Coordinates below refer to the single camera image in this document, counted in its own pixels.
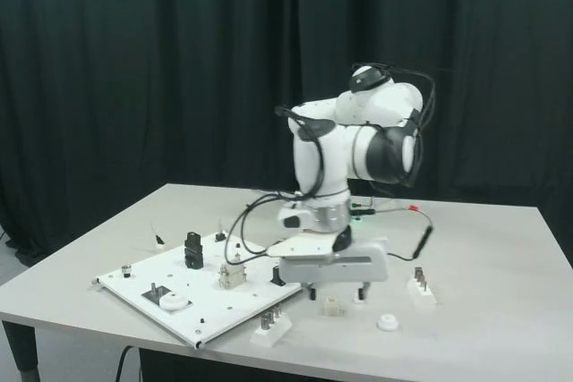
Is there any flat white plate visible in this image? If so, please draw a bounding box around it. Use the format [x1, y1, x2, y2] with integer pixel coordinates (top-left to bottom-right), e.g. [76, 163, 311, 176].
[267, 238, 338, 263]

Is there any grey table leg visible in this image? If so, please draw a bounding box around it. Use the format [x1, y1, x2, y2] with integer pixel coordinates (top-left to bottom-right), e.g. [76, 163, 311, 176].
[1, 318, 36, 382]

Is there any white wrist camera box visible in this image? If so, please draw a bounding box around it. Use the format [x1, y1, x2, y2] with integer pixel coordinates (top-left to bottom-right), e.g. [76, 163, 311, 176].
[278, 206, 317, 229]

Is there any thin black rod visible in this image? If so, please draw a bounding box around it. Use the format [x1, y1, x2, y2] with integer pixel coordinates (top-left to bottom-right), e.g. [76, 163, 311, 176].
[414, 225, 435, 259]

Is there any white large gear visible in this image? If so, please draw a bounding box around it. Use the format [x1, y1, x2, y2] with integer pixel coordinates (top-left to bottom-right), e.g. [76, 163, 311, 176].
[160, 293, 190, 314]

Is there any white medium gear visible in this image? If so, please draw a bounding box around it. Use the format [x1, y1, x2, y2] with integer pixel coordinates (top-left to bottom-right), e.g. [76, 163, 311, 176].
[377, 312, 400, 334]

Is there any black curtain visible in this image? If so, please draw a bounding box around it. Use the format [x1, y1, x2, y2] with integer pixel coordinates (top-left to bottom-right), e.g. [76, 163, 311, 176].
[0, 0, 573, 267]

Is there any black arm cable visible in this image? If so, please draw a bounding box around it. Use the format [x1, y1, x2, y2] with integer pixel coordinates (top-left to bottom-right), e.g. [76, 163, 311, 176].
[380, 64, 438, 189]
[226, 104, 359, 267]

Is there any white task board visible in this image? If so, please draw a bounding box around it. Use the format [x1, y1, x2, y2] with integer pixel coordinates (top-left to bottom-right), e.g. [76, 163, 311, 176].
[91, 232, 304, 351]

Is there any thin rod wire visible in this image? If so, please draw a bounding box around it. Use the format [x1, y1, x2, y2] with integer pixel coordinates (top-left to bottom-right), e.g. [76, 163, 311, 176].
[353, 203, 435, 262]

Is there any white round peg holder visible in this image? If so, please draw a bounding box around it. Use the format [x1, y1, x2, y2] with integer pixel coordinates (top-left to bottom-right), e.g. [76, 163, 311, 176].
[250, 314, 295, 348]

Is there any beige metal connector plug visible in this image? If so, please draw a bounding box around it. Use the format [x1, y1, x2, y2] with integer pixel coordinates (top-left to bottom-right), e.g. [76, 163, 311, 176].
[218, 263, 250, 290]

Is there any white square peg holder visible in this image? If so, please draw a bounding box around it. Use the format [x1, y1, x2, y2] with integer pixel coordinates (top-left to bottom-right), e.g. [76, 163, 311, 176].
[406, 278, 438, 312]

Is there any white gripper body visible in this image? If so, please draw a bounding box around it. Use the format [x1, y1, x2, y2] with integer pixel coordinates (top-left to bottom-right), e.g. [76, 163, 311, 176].
[278, 239, 389, 285]

